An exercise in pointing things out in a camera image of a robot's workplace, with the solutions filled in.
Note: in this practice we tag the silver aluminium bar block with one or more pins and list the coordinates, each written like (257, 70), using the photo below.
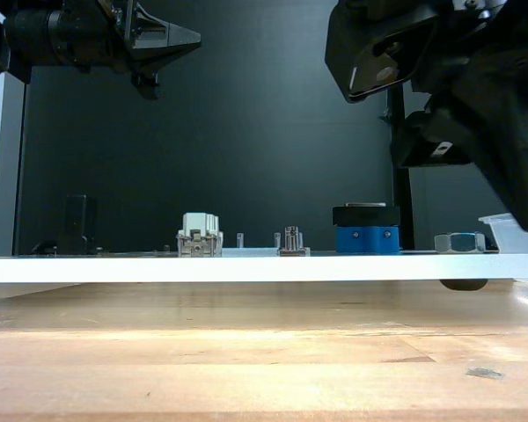
(251, 252)

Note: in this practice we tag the white plastic board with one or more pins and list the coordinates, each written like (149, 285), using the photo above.
(246, 268)

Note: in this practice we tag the black room column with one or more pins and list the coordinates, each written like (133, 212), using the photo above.
(402, 198)

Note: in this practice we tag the small black clamp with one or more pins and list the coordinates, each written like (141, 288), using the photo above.
(77, 220)

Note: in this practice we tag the black domed bolt head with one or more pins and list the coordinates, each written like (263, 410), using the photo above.
(464, 285)

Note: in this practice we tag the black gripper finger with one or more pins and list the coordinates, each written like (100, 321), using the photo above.
(169, 56)
(515, 145)
(182, 36)

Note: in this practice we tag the small steel screw post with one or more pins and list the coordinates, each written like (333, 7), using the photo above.
(239, 241)
(276, 241)

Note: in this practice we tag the grey rectangular connector housing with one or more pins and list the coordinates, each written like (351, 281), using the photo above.
(200, 228)

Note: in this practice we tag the silver M12 hex nut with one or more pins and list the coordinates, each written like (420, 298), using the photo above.
(464, 243)

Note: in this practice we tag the clear plastic tub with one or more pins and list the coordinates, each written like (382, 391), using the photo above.
(503, 237)

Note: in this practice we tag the blue and black connector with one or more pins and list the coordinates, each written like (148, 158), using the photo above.
(365, 239)

